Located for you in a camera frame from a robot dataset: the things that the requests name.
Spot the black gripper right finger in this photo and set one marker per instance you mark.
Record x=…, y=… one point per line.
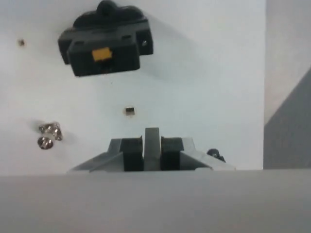
x=171, y=155

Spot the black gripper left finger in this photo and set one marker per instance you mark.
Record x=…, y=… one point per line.
x=131, y=155

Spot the black round knob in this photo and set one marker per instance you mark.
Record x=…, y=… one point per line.
x=215, y=153

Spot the white task board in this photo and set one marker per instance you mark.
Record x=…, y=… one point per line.
x=194, y=72

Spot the black D-SUB plug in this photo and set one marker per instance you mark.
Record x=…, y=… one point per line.
x=121, y=60

